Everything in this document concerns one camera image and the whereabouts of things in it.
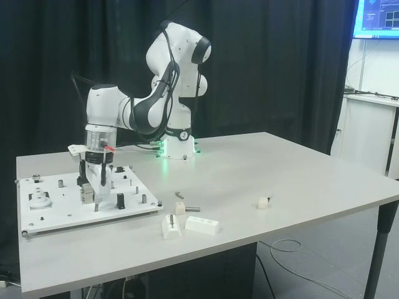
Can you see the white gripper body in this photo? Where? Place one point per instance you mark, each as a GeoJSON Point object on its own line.
{"type": "Point", "coordinates": [99, 183]}

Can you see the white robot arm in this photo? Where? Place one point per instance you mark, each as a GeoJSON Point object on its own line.
{"type": "Point", "coordinates": [174, 99]}

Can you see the white square peg holder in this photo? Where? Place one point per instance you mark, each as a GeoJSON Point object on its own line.
{"type": "Point", "coordinates": [171, 232]}

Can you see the thick metal round peg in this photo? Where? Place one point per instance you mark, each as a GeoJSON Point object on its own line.
{"type": "Point", "coordinates": [192, 208]}

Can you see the white round peg holder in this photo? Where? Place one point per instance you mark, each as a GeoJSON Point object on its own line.
{"type": "Point", "coordinates": [201, 226]}

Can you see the thin black rod red tag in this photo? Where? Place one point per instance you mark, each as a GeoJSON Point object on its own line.
{"type": "Point", "coordinates": [103, 174]}

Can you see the black D-SUB plug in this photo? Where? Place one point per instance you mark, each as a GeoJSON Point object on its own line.
{"type": "Point", "coordinates": [81, 174]}

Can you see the black USB plug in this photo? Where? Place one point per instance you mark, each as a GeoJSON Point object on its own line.
{"type": "Point", "coordinates": [120, 201]}

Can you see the white task board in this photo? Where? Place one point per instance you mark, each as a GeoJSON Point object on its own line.
{"type": "Point", "coordinates": [78, 218]}

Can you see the white medium gear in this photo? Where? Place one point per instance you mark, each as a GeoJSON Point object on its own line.
{"type": "Point", "coordinates": [40, 192]}

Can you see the white large gear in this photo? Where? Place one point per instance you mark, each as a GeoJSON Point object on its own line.
{"type": "Point", "coordinates": [42, 206]}

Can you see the metal BNC plug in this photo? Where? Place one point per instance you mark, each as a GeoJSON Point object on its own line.
{"type": "Point", "coordinates": [37, 179]}

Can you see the small metal bolt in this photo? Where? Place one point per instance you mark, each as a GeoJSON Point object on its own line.
{"type": "Point", "coordinates": [179, 195]}

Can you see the white cube holder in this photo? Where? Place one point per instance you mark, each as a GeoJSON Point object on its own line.
{"type": "Point", "coordinates": [180, 208]}
{"type": "Point", "coordinates": [262, 203]}

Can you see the black curtain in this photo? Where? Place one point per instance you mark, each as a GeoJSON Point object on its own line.
{"type": "Point", "coordinates": [280, 62]}

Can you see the white cabinet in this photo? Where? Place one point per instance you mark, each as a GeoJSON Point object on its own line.
{"type": "Point", "coordinates": [364, 134]}

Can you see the black table leg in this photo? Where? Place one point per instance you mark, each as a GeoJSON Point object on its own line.
{"type": "Point", "coordinates": [378, 249]}

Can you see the blue screen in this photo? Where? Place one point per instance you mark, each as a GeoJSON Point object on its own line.
{"type": "Point", "coordinates": [377, 18]}

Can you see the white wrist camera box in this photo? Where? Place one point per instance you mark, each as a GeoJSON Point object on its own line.
{"type": "Point", "coordinates": [76, 149]}

